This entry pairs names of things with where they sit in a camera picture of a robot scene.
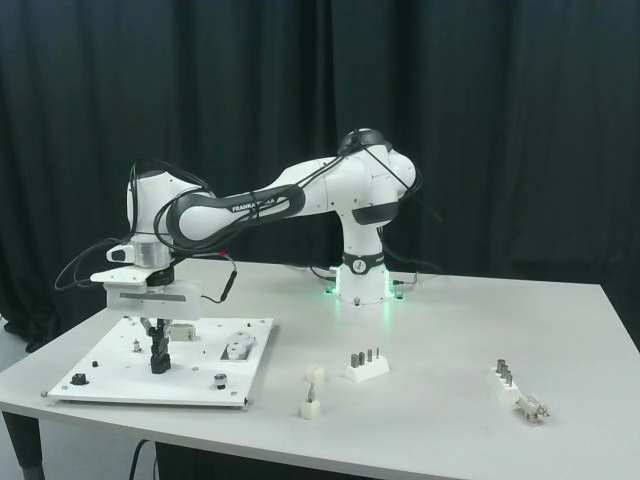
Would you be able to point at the white medium gear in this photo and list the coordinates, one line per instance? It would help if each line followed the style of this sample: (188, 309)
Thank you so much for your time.
(233, 353)

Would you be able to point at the metal BNC plug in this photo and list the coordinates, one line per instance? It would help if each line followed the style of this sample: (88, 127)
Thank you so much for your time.
(135, 345)

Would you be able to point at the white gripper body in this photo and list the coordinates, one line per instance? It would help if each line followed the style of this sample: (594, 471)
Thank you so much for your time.
(150, 305)

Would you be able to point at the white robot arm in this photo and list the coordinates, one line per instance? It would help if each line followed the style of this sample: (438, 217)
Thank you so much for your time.
(310, 190)

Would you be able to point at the black curtain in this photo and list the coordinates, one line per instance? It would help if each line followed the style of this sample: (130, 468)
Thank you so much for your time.
(200, 100)

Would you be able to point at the black table leg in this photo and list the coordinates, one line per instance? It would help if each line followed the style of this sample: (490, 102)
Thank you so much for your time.
(22, 445)

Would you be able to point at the metal bolt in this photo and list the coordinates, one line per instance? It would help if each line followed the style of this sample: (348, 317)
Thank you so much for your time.
(218, 381)

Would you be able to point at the white task board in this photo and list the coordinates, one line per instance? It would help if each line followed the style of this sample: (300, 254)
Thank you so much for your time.
(200, 370)

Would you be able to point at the white single peg holder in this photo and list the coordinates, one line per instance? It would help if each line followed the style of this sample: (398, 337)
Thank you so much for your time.
(309, 408)

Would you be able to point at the small white camera box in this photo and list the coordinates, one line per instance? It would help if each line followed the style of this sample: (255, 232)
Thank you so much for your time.
(117, 254)

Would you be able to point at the grey waterproof plug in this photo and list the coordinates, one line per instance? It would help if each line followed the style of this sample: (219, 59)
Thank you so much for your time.
(532, 405)

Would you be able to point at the black D-SUB plug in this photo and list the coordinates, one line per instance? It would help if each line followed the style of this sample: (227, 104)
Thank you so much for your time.
(161, 365)

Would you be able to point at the small white block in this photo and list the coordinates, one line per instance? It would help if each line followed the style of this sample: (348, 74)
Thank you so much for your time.
(316, 375)

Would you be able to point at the flat white mounting plate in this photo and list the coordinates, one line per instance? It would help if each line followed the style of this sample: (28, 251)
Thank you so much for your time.
(120, 275)

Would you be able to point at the white four-hole peg holder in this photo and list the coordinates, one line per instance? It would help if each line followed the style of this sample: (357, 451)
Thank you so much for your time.
(500, 387)
(366, 371)

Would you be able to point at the white large gear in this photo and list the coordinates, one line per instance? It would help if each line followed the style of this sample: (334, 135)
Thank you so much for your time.
(242, 340)

